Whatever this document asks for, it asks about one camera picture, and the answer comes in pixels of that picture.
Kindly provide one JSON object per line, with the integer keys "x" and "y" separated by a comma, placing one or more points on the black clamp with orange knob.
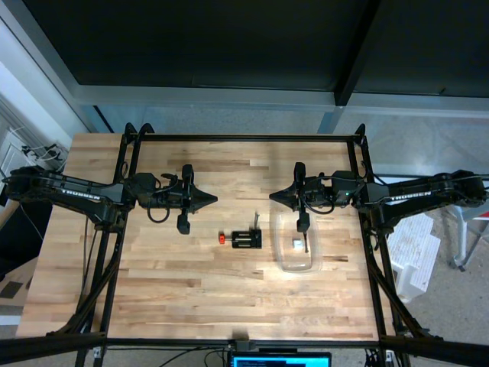
{"x": 246, "y": 240}

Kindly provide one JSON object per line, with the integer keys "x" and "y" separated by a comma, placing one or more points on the white foam block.
{"x": 412, "y": 252}

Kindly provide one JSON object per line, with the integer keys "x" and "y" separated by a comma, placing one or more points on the laptop screen with blue edge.
{"x": 279, "y": 361}

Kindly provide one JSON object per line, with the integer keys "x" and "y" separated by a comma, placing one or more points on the black aluminium frame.
{"x": 229, "y": 138}

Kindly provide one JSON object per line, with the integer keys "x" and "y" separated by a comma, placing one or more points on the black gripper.
{"x": 181, "y": 199}
{"x": 311, "y": 195}

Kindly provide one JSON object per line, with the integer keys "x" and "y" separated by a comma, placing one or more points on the flat brown cardboard box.
{"x": 19, "y": 275}

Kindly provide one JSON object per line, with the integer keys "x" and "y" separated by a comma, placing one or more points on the small black box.
{"x": 241, "y": 344}

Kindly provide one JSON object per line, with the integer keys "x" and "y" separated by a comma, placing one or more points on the grey metal stand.
{"x": 461, "y": 237}

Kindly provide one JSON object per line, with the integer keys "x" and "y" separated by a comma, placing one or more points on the dark window pane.
{"x": 191, "y": 38}

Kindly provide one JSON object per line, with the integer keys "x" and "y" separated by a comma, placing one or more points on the clear plastic container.
{"x": 290, "y": 264}

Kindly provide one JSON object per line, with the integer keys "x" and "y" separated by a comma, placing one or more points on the small white part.
{"x": 297, "y": 243}

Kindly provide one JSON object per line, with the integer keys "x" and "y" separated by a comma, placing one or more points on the small grey metal rod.
{"x": 255, "y": 221}

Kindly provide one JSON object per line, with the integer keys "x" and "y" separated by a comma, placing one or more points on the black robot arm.
{"x": 409, "y": 193}
{"x": 76, "y": 191}

